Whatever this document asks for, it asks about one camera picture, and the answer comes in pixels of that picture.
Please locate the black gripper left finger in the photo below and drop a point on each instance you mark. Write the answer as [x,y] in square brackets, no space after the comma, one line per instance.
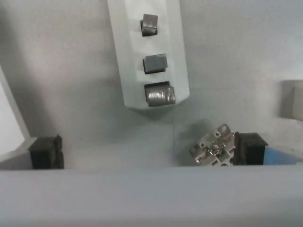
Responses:
[46,153]

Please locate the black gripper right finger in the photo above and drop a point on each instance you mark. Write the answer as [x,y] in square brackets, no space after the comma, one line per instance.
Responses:
[251,151]

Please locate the large metal square peg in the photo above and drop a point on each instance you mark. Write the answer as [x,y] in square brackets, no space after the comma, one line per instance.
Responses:
[159,95]

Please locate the white peg holder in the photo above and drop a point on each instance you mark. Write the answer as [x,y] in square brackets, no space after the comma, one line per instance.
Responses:
[127,71]

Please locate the medium metal square peg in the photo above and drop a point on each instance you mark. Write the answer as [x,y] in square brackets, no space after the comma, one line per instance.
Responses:
[155,63]

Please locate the small metal square peg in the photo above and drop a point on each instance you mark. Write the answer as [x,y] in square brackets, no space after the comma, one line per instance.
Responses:
[149,24]

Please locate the silver metal connector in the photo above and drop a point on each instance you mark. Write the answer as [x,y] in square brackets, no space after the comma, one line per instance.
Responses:
[213,151]

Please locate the white task board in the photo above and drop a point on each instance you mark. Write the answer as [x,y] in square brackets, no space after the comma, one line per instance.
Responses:
[10,118]

